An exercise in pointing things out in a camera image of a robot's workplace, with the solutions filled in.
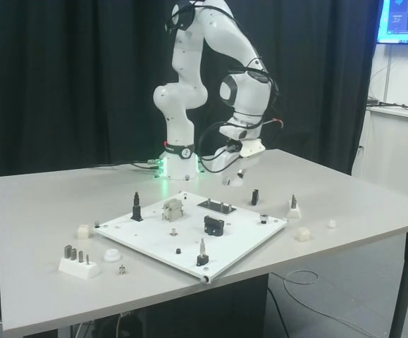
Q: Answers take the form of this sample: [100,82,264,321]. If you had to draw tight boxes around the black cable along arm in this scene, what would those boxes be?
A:
[163,0,281,119]

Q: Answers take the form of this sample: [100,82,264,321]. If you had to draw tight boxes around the white cabinet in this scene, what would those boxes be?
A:
[351,104,408,204]

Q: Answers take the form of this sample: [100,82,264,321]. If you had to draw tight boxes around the white box with dark window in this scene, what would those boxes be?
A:
[218,122,261,142]

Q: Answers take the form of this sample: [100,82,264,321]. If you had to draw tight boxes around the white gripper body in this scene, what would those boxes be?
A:
[212,146,243,175]

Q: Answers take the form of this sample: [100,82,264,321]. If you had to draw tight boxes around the cables at robot foot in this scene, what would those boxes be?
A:
[130,158,165,173]

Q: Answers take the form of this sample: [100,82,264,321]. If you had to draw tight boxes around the grey floor cable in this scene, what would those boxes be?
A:
[282,268,394,338]

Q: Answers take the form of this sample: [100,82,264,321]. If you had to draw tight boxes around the black looped cable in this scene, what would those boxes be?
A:
[197,120,233,174]

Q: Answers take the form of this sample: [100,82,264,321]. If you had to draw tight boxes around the blue screen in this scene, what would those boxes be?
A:
[376,0,408,46]

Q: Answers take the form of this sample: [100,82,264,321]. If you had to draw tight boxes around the white sloped plug holder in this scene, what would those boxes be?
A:
[286,200,302,220]

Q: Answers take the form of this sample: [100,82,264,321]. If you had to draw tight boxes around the flat white mounting plate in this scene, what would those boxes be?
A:
[240,138,266,158]

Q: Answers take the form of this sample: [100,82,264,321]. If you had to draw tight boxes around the black curtain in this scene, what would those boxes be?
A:
[0,0,384,314]

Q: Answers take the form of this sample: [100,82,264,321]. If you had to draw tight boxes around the white task board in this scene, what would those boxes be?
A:
[93,189,289,284]

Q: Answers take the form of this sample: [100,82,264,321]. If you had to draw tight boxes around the white peg holder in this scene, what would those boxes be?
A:
[58,258,101,281]

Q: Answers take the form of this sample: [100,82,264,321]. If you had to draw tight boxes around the black tall upright plug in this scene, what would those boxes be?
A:
[130,191,145,223]

